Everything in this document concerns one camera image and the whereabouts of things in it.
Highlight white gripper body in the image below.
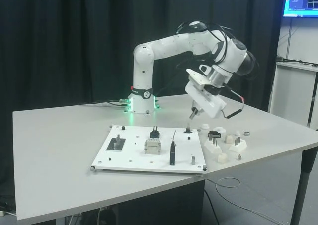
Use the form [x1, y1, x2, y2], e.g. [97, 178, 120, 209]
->
[185, 82, 227, 119]

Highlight white square peg holder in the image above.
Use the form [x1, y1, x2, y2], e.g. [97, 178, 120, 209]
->
[204, 139, 223, 154]

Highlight white round peg holder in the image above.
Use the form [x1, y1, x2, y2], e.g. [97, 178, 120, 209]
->
[228, 138, 248, 152]

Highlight black USB plug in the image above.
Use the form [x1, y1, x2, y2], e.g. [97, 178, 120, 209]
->
[169, 130, 178, 166]

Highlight white cabinet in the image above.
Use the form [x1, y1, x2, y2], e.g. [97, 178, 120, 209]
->
[267, 61, 318, 131]

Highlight white task board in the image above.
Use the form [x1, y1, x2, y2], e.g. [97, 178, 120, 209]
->
[89, 124, 209, 177]

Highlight black table leg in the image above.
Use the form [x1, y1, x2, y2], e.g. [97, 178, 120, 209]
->
[290, 145, 314, 225]

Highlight blue screen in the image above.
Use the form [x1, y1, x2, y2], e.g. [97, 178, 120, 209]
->
[282, 0, 318, 19]

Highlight black curtains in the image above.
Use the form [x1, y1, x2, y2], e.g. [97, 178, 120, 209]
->
[0, 0, 285, 211]

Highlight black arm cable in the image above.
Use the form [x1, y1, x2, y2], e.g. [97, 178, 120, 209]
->
[175, 21, 237, 69]

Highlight grey floor cable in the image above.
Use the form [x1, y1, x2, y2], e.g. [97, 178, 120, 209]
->
[203, 176, 243, 198]

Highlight black base cable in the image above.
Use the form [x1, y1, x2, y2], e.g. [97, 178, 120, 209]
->
[80, 98, 131, 109]

